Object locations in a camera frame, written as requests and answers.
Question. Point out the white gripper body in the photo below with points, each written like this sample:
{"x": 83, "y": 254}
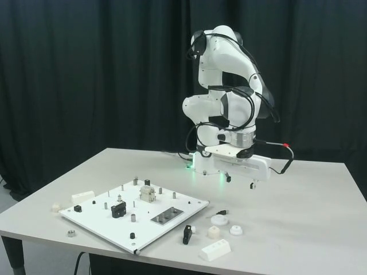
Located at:
{"x": 252, "y": 169}

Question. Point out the beige metal waterproof plug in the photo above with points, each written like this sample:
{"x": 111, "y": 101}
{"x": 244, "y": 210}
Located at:
{"x": 146, "y": 194}

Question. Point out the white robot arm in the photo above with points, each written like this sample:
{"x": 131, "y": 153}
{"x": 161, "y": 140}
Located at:
{"x": 238, "y": 60}

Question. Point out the white large gear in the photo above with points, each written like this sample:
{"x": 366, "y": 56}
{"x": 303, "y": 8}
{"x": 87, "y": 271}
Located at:
{"x": 219, "y": 221}

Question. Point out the white medium gear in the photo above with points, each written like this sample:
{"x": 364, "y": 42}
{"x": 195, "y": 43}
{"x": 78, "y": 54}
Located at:
{"x": 235, "y": 230}

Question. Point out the small white round holder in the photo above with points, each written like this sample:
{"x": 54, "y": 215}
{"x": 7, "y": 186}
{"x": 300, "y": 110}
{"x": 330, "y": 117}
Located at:
{"x": 214, "y": 232}

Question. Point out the black Ethernet plug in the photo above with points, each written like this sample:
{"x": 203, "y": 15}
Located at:
{"x": 187, "y": 233}

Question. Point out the long white peg holder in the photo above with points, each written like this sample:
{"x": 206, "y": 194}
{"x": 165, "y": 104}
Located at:
{"x": 215, "y": 250}
{"x": 81, "y": 197}

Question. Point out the metal BNC plug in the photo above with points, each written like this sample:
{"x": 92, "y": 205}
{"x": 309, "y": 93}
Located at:
{"x": 119, "y": 198}

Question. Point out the black D-SUB plug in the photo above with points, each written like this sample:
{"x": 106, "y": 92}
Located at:
{"x": 117, "y": 212}

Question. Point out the black cabinet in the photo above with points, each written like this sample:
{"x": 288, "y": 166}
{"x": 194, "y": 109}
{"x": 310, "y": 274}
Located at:
{"x": 137, "y": 266}

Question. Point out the white task board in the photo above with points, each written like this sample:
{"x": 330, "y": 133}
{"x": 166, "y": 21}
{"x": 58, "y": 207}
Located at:
{"x": 91, "y": 217}

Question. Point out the metal bolt nut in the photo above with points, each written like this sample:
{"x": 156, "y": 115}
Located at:
{"x": 70, "y": 233}

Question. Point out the small white cube holder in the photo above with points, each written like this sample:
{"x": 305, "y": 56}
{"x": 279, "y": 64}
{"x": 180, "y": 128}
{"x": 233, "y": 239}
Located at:
{"x": 56, "y": 208}

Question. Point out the black curtain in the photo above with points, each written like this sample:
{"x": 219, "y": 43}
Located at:
{"x": 86, "y": 71}

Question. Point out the dark grey table leg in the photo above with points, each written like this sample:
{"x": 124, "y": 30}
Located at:
{"x": 13, "y": 255}

